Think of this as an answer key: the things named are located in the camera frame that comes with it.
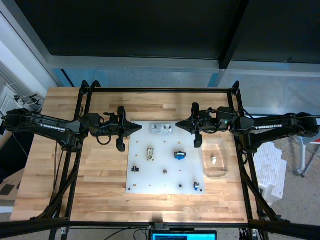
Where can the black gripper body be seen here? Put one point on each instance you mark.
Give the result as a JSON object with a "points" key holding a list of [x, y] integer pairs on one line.
{"points": [[121, 125], [197, 125]]}

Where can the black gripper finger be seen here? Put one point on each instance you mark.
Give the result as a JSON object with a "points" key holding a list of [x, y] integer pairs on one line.
{"points": [[130, 131], [187, 128], [187, 121], [131, 125]]}

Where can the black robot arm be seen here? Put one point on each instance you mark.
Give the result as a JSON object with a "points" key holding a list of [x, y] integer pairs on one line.
{"points": [[270, 127], [50, 126]]}

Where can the grey heavy-duty connector housing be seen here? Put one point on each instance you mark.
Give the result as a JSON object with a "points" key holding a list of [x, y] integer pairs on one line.
{"points": [[150, 154]]}

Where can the clear block with metal posts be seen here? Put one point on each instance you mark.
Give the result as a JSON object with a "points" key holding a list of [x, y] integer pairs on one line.
{"points": [[161, 129]]}

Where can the white task board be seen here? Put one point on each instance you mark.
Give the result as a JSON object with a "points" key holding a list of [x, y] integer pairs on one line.
{"points": [[155, 175]]}

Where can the clear plastic tub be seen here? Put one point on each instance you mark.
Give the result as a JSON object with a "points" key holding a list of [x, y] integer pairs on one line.
{"points": [[222, 172]]}

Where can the white foam packaging tray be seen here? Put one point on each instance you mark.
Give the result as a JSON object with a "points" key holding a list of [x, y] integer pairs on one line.
{"points": [[271, 170]]}

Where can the laptop with blue screen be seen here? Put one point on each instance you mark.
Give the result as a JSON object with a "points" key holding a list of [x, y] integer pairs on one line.
{"points": [[182, 236]]}

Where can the grey metal stand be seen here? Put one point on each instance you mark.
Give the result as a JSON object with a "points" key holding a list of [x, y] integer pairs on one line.
{"points": [[302, 155]]}

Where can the brown cardboard box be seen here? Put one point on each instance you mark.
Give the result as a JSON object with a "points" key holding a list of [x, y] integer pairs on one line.
{"points": [[12, 178]]}

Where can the blue and black connector mount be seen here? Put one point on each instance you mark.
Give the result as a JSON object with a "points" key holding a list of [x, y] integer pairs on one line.
{"points": [[180, 155]]}

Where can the white RJ45 socket mount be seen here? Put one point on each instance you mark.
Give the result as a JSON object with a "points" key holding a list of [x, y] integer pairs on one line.
{"points": [[213, 160]]}

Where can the black aluminium frame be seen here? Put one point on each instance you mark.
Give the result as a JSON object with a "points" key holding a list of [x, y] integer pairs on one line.
{"points": [[150, 90]]}

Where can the blue RJ45 socket mount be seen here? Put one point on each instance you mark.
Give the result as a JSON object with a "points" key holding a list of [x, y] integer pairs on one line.
{"points": [[195, 188]]}

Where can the black upright post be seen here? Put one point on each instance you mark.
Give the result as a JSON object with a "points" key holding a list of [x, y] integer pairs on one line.
{"points": [[232, 37]]}

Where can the small black table camera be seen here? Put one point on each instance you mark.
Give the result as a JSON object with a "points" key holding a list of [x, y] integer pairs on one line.
{"points": [[158, 225]]}

